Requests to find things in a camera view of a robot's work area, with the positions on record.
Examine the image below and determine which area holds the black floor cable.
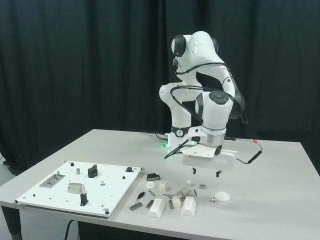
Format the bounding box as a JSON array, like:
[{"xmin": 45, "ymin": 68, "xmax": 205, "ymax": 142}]
[{"xmin": 65, "ymin": 219, "xmax": 79, "ymax": 240}]

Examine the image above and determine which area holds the black base cable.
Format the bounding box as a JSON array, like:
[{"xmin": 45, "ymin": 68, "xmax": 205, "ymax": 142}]
[{"xmin": 141, "ymin": 131, "xmax": 169, "ymax": 141}]

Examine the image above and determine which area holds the black curtain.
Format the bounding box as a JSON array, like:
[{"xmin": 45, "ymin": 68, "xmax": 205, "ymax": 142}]
[{"xmin": 0, "ymin": 0, "xmax": 320, "ymax": 173}]

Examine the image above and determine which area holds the metal waterproof plug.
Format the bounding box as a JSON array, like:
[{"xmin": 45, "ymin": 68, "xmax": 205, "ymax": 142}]
[{"xmin": 176, "ymin": 186, "xmax": 192, "ymax": 201}]

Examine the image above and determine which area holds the white task board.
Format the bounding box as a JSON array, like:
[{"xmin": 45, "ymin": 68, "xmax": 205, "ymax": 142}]
[{"xmin": 12, "ymin": 159, "xmax": 146, "ymax": 219}]

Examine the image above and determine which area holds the white peg holder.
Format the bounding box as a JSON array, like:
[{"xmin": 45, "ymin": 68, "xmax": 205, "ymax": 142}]
[
  {"xmin": 180, "ymin": 196, "xmax": 197, "ymax": 217},
  {"xmin": 146, "ymin": 198, "xmax": 166, "ymax": 219}
]

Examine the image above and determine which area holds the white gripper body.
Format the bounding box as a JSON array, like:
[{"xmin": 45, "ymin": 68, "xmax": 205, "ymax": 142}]
[{"xmin": 182, "ymin": 149, "xmax": 236, "ymax": 172}]

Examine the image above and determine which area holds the white large gear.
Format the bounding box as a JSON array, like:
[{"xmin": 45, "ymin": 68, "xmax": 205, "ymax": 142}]
[{"xmin": 214, "ymin": 191, "xmax": 231, "ymax": 203}]

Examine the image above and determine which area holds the dark table leg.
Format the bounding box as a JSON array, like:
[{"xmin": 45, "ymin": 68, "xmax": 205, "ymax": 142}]
[{"xmin": 0, "ymin": 204, "xmax": 21, "ymax": 240}]

